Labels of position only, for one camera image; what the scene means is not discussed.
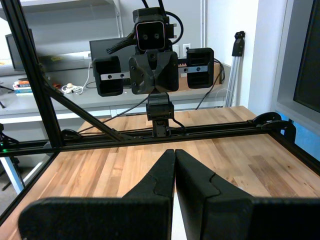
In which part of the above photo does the white wall shelf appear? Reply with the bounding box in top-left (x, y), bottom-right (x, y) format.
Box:
top-left (19, 0), bottom-right (121, 14)

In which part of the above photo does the black aluminium frame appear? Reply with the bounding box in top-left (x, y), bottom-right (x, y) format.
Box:
top-left (0, 0), bottom-right (320, 222)

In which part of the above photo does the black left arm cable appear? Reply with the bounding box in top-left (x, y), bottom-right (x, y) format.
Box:
top-left (141, 0), bottom-right (184, 46)

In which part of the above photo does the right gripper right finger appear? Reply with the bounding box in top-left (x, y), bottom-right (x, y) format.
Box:
top-left (175, 149), bottom-right (320, 240)

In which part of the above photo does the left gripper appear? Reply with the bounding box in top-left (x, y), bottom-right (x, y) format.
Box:
top-left (92, 46), bottom-right (215, 98)

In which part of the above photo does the black braided cable bundle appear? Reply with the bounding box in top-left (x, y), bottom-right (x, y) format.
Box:
top-left (106, 31), bottom-right (137, 55)

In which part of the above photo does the black computer monitor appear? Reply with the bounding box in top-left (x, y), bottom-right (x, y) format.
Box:
top-left (89, 38), bottom-right (137, 74)
top-left (4, 28), bottom-right (35, 73)

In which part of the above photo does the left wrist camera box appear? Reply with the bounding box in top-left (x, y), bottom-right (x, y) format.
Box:
top-left (134, 20), bottom-right (167, 52)

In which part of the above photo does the folded aluminium tripod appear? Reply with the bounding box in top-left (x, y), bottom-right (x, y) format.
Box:
top-left (225, 30), bottom-right (247, 108)

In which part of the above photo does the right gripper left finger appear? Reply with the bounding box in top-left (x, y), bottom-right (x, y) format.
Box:
top-left (18, 149), bottom-right (175, 240)

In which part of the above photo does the grey desk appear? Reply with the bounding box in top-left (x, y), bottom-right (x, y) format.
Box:
top-left (0, 62), bottom-right (233, 120)

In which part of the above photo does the small book stack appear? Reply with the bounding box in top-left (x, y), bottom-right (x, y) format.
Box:
top-left (12, 79), bottom-right (34, 96)

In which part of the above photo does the coiled white cable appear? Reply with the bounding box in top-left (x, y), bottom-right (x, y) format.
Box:
top-left (60, 62), bottom-right (94, 96)

